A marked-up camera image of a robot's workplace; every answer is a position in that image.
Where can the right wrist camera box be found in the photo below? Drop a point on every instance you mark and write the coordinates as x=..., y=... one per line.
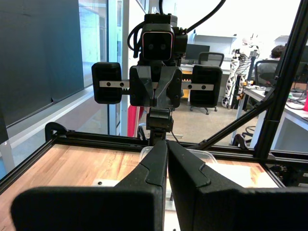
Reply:
x=157, y=45

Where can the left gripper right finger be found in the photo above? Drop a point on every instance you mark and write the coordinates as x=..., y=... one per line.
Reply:
x=240, y=209

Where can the black office chair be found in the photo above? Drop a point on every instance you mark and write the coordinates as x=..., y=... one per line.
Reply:
x=264, y=72

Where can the pink bottle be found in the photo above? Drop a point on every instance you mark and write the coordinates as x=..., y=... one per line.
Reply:
x=306, y=101

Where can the black computer monitor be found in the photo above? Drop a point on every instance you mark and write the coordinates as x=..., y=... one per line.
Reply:
x=196, y=53

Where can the white cabinet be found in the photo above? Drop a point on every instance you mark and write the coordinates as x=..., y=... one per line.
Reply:
x=216, y=41

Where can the black aluminium table frame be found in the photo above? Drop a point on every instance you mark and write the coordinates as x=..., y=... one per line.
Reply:
x=96, y=139

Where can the white desk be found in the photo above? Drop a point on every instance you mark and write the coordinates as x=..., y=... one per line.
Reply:
x=293, y=130

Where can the person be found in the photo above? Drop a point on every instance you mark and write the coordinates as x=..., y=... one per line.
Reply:
x=278, y=51

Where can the grey office chair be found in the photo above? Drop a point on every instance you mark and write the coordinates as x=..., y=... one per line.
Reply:
x=211, y=57

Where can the white striped robot figure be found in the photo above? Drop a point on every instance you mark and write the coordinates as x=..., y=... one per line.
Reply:
x=243, y=65

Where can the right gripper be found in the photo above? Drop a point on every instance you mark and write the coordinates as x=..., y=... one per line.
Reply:
x=106, y=72

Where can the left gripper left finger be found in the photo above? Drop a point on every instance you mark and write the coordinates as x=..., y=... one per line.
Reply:
x=96, y=209

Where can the clear plastic tub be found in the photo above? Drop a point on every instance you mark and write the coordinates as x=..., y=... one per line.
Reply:
x=207, y=156

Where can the red panel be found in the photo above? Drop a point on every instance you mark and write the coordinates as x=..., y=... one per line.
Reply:
x=133, y=120

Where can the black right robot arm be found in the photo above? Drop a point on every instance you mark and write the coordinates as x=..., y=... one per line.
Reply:
x=160, y=120

